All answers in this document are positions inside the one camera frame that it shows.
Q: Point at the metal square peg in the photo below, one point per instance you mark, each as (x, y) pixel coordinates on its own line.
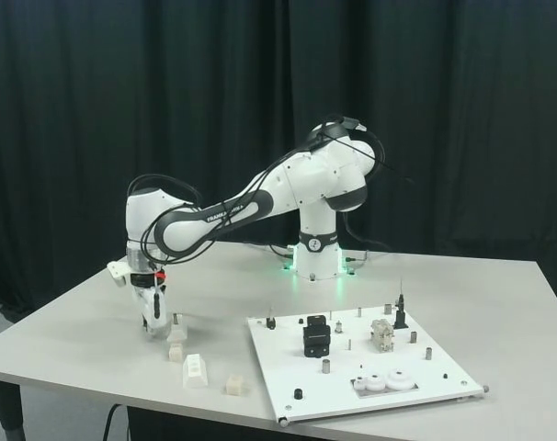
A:
(176, 319)

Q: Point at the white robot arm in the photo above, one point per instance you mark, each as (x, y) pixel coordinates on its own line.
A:
(315, 184)

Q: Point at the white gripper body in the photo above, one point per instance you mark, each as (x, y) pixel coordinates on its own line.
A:
(143, 298)

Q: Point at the white task board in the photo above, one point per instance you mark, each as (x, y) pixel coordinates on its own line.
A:
(398, 363)

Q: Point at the flat white mounting plate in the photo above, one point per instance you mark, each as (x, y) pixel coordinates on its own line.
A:
(117, 272)

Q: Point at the dark table leg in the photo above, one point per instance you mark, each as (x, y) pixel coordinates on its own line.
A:
(5, 409)

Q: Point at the tall white peg holder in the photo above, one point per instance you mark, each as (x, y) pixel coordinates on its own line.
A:
(177, 333)

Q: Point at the white notched cube holder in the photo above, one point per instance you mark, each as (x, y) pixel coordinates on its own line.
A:
(236, 386)

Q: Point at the thin black rod red tag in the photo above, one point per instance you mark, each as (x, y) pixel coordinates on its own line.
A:
(155, 303)

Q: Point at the white holder with holes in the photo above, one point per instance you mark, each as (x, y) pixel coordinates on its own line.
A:
(195, 371)

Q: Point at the small black plug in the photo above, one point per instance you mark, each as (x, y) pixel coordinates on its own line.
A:
(270, 324)

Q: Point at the white medium gear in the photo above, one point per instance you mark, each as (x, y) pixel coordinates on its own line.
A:
(375, 382)

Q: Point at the black upright plug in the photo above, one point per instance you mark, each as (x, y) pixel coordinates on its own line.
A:
(400, 317)

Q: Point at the metal BNC plug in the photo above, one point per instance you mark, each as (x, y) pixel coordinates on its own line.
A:
(338, 326)

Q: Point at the small white cube holder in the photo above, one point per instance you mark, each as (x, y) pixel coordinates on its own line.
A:
(175, 355)

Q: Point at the white large gear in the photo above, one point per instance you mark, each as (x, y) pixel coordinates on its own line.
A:
(400, 380)

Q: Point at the white small gear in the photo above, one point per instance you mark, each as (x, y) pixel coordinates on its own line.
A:
(360, 383)

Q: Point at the beige connector block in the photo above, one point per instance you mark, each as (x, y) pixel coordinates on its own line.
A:
(382, 337)

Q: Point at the black curtain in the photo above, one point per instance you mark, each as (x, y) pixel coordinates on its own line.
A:
(76, 92)

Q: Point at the black D-SUB plug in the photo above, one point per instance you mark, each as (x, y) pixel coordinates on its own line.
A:
(316, 341)

